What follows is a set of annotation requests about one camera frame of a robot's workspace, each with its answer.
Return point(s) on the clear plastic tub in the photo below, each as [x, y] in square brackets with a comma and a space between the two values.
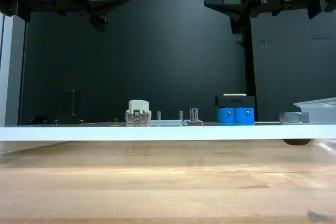
[323, 113]

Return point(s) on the silver bar screw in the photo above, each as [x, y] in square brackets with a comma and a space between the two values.
[180, 116]
[158, 116]

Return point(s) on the aluminium bar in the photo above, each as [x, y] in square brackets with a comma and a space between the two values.
[168, 123]

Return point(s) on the black rubber board foot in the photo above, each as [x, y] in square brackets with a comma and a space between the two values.
[296, 142]

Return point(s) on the small metal socket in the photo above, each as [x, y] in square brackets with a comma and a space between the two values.
[193, 115]

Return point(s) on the grey window frame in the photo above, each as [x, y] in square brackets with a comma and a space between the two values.
[14, 77]

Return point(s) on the white board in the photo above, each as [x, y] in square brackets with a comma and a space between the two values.
[157, 133]

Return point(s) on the blue clamp block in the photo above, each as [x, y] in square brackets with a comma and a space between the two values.
[235, 117]

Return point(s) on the grey rectangular connector housing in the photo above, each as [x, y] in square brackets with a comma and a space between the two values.
[138, 115]

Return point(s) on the silver hex nut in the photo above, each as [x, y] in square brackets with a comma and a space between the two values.
[294, 118]

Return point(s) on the black connector with silver top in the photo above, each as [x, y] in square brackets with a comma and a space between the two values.
[235, 102]

